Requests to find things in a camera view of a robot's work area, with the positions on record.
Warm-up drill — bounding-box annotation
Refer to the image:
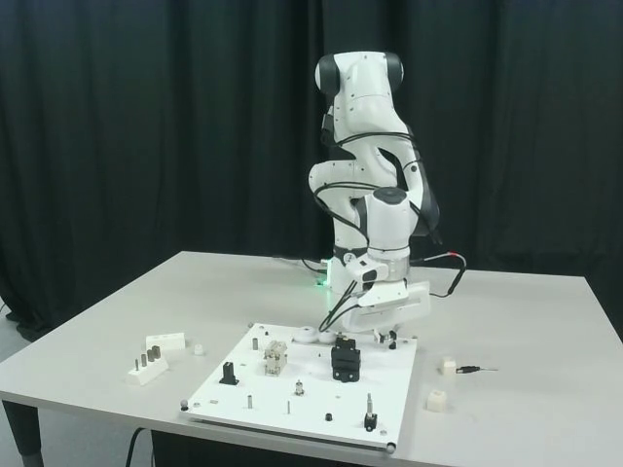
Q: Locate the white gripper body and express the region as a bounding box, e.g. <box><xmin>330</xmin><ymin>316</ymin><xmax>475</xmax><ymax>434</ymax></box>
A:
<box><xmin>340</xmin><ymin>280</ymin><xmax>432</xmax><ymax>335</ymax></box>

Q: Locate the black D-SUB plug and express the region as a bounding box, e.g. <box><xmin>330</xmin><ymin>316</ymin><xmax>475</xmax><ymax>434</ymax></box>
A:
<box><xmin>330</xmin><ymin>333</ymin><xmax>362</xmax><ymax>383</ymax></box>

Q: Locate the white task board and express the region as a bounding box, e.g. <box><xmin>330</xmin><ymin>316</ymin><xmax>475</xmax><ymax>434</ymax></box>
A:
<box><xmin>175</xmin><ymin>320</ymin><xmax>419</xmax><ymax>456</ymax></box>

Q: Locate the white empty peg holder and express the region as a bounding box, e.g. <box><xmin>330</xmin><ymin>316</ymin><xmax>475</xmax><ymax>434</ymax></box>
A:
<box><xmin>145</xmin><ymin>331</ymin><xmax>187</xmax><ymax>352</ymax></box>

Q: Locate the white peg holder with pegs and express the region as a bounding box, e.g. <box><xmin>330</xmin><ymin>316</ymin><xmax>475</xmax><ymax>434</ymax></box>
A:
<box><xmin>125</xmin><ymin>358</ymin><xmax>170</xmax><ymax>388</ymax></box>

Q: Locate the black curtain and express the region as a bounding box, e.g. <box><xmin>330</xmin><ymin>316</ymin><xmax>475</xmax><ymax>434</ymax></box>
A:
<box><xmin>0</xmin><ymin>0</ymin><xmax>623</xmax><ymax>325</ymax></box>

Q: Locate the dark table leg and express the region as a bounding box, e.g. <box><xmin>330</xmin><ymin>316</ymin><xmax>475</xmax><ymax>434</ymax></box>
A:
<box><xmin>2</xmin><ymin>401</ymin><xmax>40</xmax><ymax>467</ymax></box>

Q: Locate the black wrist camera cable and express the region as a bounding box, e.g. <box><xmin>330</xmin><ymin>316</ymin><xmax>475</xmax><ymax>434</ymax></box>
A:
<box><xmin>318</xmin><ymin>277</ymin><xmax>364</xmax><ymax>332</ymax></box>

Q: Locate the black cable behind arm foot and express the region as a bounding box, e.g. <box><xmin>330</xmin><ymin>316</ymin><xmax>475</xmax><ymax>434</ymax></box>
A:
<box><xmin>272</xmin><ymin>256</ymin><xmax>332</xmax><ymax>273</ymax></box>

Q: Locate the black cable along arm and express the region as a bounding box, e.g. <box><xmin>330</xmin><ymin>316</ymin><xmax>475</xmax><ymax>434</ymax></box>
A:
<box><xmin>313</xmin><ymin>130</ymin><xmax>443</xmax><ymax>244</ymax></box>

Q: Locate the black cable under table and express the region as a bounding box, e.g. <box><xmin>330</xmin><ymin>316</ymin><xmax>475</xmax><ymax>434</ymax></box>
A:
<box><xmin>127</xmin><ymin>426</ymin><xmax>158</xmax><ymax>467</ymax></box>

